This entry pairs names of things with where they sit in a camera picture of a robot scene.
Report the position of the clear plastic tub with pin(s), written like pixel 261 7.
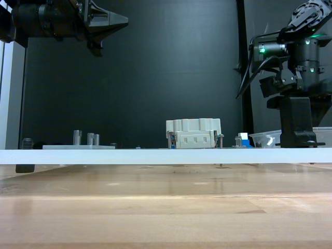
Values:
pixel 263 136

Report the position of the black knurled screw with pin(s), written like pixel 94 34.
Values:
pixel 27 144

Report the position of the black bar holder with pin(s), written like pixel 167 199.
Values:
pixel 295 122

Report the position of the black rubber foot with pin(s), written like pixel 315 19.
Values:
pixel 25 169

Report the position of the small metal socket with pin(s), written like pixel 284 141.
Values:
pixel 238 142

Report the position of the beige connector housing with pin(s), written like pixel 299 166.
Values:
pixel 194 129

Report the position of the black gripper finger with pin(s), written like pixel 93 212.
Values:
pixel 106 32
pixel 111 19

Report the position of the white taskboard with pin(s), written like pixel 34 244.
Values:
pixel 155 157

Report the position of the blue and white connector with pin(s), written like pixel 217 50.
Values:
pixel 246 144

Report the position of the grey metal plate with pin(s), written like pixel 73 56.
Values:
pixel 64 147

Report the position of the short metal peg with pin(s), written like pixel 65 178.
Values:
pixel 96 140
pixel 77 138
pixel 90 140

